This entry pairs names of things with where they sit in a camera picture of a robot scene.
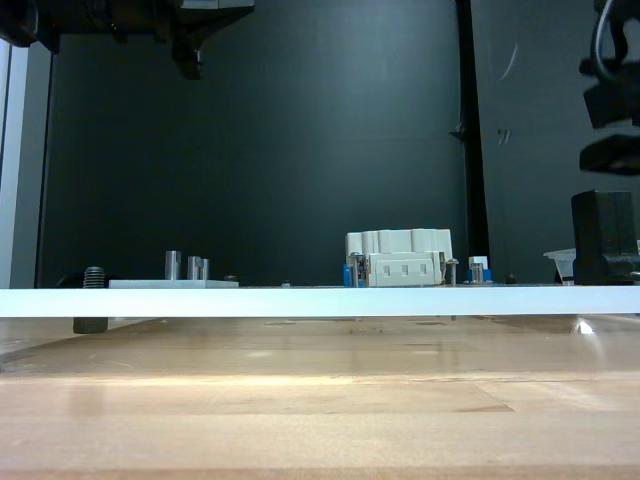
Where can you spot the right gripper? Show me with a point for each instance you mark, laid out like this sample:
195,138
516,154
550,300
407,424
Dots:
617,95

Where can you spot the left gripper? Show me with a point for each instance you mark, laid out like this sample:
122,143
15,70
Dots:
100,15

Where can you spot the black block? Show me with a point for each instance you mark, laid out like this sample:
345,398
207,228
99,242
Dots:
602,235

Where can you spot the short steel peg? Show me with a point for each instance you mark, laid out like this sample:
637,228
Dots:
204,269
172,265
193,268

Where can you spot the grey metal peg plate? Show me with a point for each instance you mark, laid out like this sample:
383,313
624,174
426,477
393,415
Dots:
165,284

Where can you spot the blue socket block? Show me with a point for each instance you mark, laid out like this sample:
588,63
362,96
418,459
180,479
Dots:
347,275
479,272

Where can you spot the black threaded stud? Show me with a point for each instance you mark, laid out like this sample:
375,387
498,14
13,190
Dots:
94,278

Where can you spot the beige many-pin connector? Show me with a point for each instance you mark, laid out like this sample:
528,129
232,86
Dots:
400,260

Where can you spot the white task board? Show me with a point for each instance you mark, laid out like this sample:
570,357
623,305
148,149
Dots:
320,302

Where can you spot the black frame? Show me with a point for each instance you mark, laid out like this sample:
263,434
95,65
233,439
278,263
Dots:
472,125

